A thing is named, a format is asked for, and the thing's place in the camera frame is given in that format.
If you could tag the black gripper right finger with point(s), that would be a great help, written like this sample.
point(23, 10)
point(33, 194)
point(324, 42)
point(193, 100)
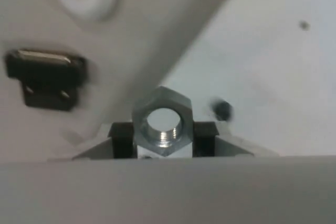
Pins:
point(206, 140)

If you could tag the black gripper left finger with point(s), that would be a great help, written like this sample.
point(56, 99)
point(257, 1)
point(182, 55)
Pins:
point(122, 140)

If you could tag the metal hexagonal bolt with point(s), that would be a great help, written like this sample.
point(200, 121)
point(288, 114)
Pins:
point(147, 108)

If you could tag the white task board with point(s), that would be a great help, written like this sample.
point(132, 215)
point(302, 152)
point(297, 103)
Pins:
point(262, 77)

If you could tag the black D-SUB plug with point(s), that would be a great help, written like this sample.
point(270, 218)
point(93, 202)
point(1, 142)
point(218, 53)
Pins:
point(44, 77)

